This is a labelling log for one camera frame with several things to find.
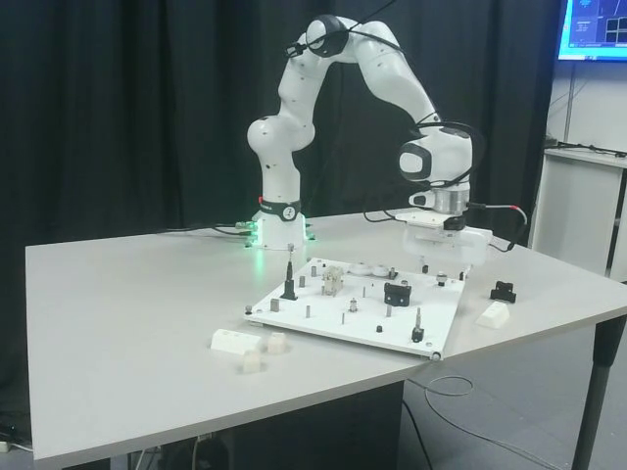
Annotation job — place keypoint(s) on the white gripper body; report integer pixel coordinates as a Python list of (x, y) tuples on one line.
[(450, 245)]

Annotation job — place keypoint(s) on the black D-SUB plug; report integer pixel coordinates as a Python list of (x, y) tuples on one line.
[(503, 292)]

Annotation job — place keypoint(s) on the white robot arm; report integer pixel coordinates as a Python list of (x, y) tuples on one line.
[(289, 122)]

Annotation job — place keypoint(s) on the metal bolt with black base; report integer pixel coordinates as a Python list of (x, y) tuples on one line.
[(442, 280)]

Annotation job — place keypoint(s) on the white medium gear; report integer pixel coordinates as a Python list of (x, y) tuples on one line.
[(379, 270)]

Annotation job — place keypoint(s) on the white wedge-shaped holder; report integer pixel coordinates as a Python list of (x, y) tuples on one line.
[(492, 315)]

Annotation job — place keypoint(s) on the metal and black plug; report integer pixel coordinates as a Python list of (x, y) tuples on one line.
[(418, 328)]

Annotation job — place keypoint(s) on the white large gear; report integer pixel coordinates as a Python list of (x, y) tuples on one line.
[(361, 268)]

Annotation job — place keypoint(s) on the metal BNC plug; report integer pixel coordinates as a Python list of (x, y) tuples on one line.
[(352, 306)]

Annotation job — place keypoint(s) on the white task board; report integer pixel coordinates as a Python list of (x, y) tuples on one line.
[(357, 323)]

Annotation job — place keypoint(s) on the metal round peg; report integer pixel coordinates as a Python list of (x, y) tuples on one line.
[(303, 283)]

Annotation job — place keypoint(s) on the white cabinet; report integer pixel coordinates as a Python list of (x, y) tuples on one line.
[(583, 205)]

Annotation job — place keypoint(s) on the black plug with thin rod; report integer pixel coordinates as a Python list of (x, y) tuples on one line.
[(289, 289)]

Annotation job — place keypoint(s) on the small white holder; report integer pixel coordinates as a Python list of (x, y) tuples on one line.
[(276, 343), (250, 363)]

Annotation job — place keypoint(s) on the black table leg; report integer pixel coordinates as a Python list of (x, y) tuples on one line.
[(598, 391)]

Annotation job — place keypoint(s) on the long white holder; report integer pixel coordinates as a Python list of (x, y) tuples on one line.
[(232, 340)]

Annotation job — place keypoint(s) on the blue screen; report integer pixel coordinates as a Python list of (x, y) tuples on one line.
[(595, 29)]

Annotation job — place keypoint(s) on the black curtain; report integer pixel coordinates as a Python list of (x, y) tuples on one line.
[(122, 98)]

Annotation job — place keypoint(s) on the thin metal post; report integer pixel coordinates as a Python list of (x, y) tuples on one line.
[(290, 249)]

